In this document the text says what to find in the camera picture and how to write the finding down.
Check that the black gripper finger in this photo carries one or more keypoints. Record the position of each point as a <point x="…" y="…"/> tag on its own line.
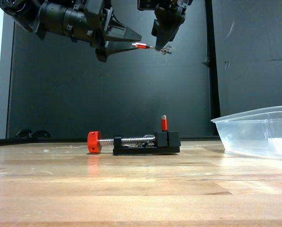
<point x="119" y="33"/>
<point x="154" y="28"/>
<point x="169" y="23"/>
<point x="117" y="47"/>

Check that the clear plastic tub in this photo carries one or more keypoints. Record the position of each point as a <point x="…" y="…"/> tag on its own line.
<point x="249" y="137"/>

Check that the red upright rca socket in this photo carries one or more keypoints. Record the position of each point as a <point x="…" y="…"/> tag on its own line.
<point x="164" y="124"/>

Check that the black clamp hub orange knob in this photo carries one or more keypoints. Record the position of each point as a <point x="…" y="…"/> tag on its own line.
<point x="143" y="150"/>

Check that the black wall column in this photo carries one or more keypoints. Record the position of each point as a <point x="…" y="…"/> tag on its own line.
<point x="212" y="82"/>

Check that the black metal table frame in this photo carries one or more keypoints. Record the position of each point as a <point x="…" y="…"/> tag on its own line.
<point x="40" y="134"/>

